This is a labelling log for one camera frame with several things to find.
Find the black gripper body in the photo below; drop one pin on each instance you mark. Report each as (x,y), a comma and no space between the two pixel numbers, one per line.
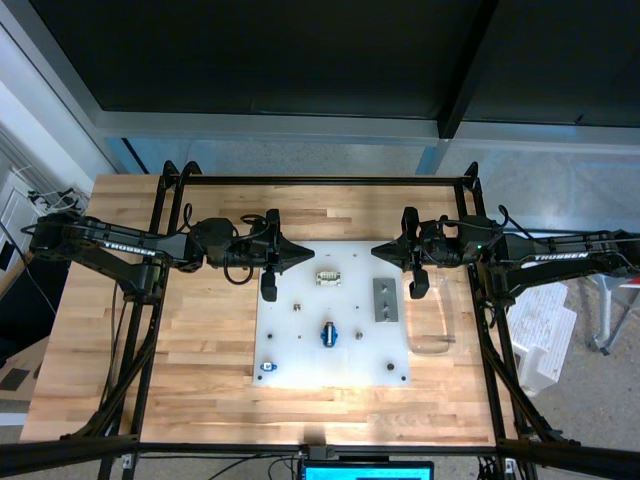
(411,250)
(272,250)

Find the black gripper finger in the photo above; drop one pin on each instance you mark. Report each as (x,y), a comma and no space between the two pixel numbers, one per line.
(395,260)
(292,260)
(395,246)
(292,248)

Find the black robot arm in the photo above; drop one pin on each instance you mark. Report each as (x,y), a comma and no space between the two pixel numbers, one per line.
(550,257)
(130,245)

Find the white connector housing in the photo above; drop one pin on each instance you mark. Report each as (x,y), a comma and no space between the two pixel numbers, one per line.
(329,278)

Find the grey metal block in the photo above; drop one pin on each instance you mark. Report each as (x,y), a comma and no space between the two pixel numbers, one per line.
(385,312)

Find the white task board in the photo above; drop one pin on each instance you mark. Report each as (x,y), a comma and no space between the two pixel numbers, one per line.
(340,365)

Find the grey metal stand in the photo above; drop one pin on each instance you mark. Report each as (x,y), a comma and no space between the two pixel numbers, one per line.
(604,320)

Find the blue laptop screen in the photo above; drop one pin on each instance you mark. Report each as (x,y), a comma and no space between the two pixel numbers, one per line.
(365,472)

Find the cardboard box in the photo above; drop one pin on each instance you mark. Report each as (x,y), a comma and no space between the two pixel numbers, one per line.
(25,365)

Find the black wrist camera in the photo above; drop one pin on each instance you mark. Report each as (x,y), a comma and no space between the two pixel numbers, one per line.
(436,234)
(257,234)

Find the black metal frame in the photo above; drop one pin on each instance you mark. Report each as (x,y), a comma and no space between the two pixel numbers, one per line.
(320,181)

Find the blue round mount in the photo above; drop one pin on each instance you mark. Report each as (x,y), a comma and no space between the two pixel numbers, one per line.
(321,337)

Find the small blue square mount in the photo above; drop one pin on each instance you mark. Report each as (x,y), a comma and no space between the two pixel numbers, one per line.
(261,368)

